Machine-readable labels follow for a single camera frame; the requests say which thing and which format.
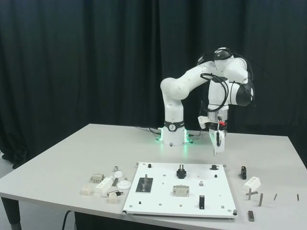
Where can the metal bolt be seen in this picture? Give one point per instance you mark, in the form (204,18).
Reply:
(115,168)

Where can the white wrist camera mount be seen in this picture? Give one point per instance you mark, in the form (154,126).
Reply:
(203,121)

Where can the white medium gear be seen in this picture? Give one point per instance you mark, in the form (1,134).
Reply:
(124,185)

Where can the metal round peg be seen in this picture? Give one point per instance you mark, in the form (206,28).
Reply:
(250,196)
(254,193)
(115,181)

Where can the small white holder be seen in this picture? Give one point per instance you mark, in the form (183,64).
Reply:
(112,198)
(87,190)

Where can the dark table leg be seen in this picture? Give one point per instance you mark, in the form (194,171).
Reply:
(12,213)

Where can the black Ethernet plug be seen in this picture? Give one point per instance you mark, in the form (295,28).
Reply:
(243,173)

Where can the dark square metal peg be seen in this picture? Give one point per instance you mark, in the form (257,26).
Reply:
(251,216)

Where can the white task board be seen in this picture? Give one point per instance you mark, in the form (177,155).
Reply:
(168,201)

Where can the black waterproof plug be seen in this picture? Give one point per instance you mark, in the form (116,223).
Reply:
(181,172)

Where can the beige metal connector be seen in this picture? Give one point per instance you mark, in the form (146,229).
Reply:
(98,178)

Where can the white small gear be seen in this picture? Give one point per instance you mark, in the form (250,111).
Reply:
(117,174)

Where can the thin black rod red tag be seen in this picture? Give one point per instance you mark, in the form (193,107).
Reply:
(217,139)

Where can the black metal BNC plug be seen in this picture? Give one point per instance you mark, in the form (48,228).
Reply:
(119,192)

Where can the black curtain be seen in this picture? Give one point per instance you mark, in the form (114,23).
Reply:
(72,60)

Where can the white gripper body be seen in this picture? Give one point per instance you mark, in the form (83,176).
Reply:
(219,145)

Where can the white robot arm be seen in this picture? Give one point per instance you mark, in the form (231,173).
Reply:
(177,85)

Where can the long white holder with holes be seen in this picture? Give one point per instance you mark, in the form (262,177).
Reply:
(103,185)

